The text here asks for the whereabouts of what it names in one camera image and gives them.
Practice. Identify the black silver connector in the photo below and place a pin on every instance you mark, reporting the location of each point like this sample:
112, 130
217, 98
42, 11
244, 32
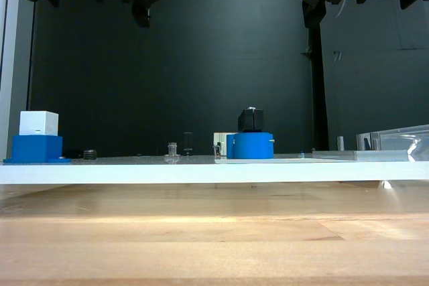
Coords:
250, 120

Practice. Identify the dark translucent tube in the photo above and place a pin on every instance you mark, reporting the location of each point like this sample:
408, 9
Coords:
188, 142

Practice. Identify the grey upright pin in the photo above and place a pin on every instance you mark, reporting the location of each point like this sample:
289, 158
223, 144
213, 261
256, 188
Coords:
340, 143

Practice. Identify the white cube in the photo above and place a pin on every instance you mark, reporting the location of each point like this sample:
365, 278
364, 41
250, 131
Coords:
38, 122

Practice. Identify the beige multi-pin connector housing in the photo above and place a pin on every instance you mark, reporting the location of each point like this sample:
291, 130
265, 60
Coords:
220, 142

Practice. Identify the clear plastic tub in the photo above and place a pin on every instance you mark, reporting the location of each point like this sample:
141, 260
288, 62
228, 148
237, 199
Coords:
395, 138

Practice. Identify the black set screw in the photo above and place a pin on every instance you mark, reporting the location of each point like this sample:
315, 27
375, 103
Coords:
90, 154

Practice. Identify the grey aluminium block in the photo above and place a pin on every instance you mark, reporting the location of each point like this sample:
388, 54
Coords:
378, 156

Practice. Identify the white task board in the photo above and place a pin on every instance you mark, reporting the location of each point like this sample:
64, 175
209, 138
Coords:
214, 173

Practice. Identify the black table frame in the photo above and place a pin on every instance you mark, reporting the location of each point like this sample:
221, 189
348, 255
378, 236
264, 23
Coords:
318, 98

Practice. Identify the blue round mount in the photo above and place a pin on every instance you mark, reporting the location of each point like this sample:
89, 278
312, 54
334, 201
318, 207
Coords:
253, 147

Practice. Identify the blue square mount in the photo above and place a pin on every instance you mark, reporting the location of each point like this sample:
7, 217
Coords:
35, 148

